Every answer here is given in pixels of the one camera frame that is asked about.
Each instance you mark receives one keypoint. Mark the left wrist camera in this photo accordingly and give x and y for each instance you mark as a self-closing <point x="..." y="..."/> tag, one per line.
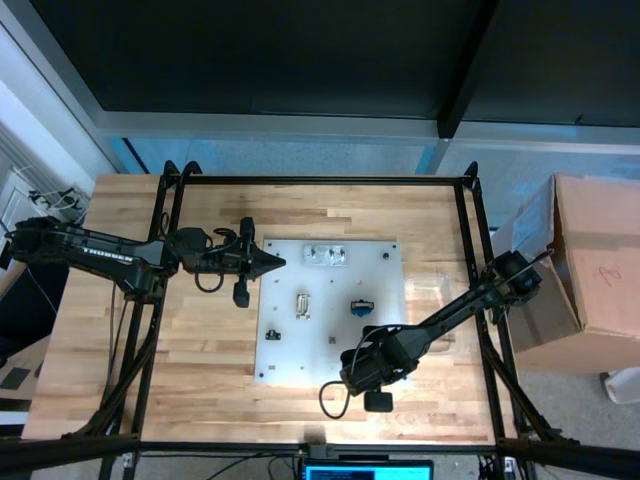
<point x="241" y="296"/>

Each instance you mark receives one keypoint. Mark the small black block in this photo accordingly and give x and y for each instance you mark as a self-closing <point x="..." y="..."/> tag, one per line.
<point x="273" y="334"/>

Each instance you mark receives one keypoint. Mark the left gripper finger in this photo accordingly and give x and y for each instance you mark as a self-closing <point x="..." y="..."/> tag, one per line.
<point x="267" y="256"/>
<point x="266" y="267"/>

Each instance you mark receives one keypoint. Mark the cardboard box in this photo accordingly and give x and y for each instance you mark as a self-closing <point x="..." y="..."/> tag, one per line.
<point x="595" y="260"/>

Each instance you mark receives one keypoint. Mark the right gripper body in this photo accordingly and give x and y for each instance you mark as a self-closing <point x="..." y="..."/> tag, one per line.
<point x="377" y="367"/>

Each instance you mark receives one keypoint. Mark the black frame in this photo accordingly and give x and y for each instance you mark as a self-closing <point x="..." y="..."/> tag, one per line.
<point x="482" y="250"/>

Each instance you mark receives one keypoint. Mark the beige many-pin connector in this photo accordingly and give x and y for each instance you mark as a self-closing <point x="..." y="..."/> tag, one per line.
<point x="303" y="306"/>

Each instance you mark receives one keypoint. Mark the blue screen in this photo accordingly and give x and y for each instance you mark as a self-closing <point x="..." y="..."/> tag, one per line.
<point x="367" y="472"/>

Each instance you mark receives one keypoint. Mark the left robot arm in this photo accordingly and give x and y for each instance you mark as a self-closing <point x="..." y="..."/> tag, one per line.
<point x="107" y="252"/>

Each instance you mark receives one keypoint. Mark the clear plastic container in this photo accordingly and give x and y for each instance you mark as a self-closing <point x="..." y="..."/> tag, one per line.
<point x="425" y="287"/>

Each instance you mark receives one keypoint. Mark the white task board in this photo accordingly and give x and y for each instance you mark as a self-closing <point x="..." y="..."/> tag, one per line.
<point x="320" y="357"/>

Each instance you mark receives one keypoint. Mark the steel block with pegs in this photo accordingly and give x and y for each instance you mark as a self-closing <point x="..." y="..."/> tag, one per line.
<point x="324" y="255"/>

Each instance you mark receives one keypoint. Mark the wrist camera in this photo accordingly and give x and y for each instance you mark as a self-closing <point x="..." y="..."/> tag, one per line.
<point x="241" y="296"/>
<point x="378" y="401"/>

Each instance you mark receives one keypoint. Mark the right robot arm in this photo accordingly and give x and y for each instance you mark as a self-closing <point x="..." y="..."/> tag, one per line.
<point x="465" y="300"/>

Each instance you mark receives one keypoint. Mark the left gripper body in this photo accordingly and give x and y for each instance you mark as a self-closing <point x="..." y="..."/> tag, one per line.
<point x="247" y="250"/>

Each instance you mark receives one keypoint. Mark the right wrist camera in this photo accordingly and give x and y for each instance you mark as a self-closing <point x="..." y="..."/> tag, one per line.
<point x="378" y="401"/>

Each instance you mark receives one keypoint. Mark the blue socket block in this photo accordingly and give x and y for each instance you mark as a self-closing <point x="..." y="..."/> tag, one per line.
<point x="361" y="307"/>

